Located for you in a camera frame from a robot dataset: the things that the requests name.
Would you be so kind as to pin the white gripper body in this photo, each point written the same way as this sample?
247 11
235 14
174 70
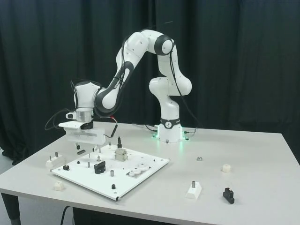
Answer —
86 137

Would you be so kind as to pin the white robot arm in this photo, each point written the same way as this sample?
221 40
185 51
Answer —
168 117

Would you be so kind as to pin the white double peg holder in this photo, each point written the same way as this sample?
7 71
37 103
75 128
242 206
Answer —
52 162

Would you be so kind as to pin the white sloped peg holder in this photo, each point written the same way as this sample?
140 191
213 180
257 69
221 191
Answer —
193 192

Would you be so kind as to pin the white round holder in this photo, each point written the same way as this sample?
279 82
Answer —
226 168

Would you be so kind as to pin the flat black connector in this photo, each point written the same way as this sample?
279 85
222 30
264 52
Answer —
81 152

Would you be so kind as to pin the metal BNC plug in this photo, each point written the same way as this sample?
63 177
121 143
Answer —
99 159

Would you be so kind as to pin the small black plug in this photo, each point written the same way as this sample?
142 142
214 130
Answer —
66 167

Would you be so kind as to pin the black waterproof plug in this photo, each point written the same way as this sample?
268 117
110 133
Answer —
119 141

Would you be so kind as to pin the metal socket block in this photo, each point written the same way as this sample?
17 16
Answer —
120 154

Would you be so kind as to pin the white task board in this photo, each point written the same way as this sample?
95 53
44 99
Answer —
93 182

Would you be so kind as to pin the small white cube holder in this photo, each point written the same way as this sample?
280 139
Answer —
59 186

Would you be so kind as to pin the white small gear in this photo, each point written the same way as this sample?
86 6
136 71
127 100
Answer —
135 173

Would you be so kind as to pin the white large gear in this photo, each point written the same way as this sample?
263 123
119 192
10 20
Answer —
143 167

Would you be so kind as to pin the black table leg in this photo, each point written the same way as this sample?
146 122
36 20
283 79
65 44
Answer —
10 208

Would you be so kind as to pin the black curtain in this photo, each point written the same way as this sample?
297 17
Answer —
35 47

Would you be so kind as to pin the metal nut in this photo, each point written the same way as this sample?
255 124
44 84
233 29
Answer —
199 158

